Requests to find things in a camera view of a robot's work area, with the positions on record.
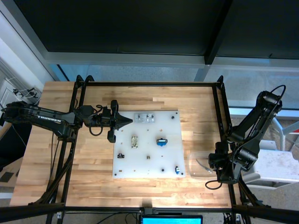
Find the blue d-sub connector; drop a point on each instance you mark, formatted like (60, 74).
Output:
(162, 142)

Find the blue laptop screen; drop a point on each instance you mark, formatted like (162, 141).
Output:
(170, 220)

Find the white metal chair frame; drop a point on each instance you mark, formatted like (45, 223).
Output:
(282, 137)

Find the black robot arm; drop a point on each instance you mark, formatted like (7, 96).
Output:
(257, 121)
(46, 119)

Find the white plastic stool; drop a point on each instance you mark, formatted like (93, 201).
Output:
(275, 168)

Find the aluminium clamp block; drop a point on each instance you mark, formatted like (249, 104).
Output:
(143, 119)

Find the clear plastic tub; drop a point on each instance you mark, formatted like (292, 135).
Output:
(194, 163)

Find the beige multi-pin connector housing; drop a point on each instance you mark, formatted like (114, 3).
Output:
(134, 142)

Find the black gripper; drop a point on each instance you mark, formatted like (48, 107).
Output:
(226, 168)
(114, 121)

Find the black aluminium frame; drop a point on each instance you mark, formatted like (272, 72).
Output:
(149, 83)

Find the silver screw clamp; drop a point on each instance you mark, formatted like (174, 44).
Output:
(153, 117)
(139, 117)
(147, 117)

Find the brown cardboard box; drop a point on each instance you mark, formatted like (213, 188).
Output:
(11, 189)

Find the blue rj45 socket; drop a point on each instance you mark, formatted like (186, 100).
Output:
(178, 170)

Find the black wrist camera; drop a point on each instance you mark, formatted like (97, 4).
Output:
(214, 161)
(106, 112)

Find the small black connector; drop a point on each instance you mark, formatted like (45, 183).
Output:
(120, 156)

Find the white mounting board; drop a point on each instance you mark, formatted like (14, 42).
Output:
(140, 168)

